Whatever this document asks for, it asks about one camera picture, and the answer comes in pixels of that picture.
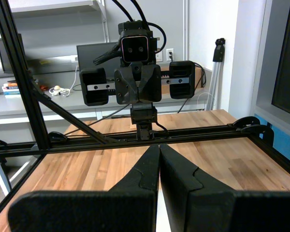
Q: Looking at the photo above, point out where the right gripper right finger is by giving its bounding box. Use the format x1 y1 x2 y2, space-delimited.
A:
160 144 290 232

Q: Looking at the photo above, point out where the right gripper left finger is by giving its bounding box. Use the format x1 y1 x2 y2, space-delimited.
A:
8 144 160 232

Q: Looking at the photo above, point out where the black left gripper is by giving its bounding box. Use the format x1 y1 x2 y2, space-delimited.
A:
79 60 196 106

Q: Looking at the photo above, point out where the white task board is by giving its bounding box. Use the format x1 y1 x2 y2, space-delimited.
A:
156 189 171 232

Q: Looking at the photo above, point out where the grey desk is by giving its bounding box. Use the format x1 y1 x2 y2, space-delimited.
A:
0 67 213 126

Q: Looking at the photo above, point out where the black silver tripod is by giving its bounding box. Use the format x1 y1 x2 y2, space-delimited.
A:
206 38 226 112

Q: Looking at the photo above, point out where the stack of books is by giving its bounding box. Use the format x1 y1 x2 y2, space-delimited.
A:
1 83 21 96

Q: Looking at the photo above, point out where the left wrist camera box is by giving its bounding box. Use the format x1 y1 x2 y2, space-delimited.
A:
120 35 150 63

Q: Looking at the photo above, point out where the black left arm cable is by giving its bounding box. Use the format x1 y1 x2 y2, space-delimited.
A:
111 0 166 53

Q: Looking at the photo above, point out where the coiled white cable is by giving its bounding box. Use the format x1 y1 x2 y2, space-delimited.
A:
49 65 78 97

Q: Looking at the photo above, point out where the grey wall shelf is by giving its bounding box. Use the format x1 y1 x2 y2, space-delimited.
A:
0 0 107 63

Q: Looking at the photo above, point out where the black metal frame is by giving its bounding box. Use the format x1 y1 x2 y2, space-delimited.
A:
0 0 290 218

